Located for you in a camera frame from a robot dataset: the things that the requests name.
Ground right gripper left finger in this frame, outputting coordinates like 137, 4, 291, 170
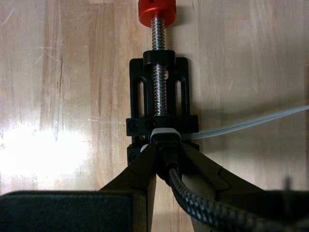
0, 144, 157, 232

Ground black clamp vise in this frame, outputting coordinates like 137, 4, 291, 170
125, 50, 200, 170

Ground white power receptacle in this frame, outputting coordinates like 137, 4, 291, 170
140, 128, 182, 153

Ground black plug with braided cable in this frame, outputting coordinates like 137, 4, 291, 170
154, 136, 309, 232

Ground red clamp knob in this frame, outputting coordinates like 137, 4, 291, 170
138, 0, 175, 27

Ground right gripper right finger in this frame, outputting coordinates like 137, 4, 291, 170
180, 142, 309, 218

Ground silver threaded clamp screw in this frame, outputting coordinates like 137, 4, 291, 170
151, 18, 169, 116

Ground white flat cable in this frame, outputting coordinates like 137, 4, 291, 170
192, 105, 309, 141

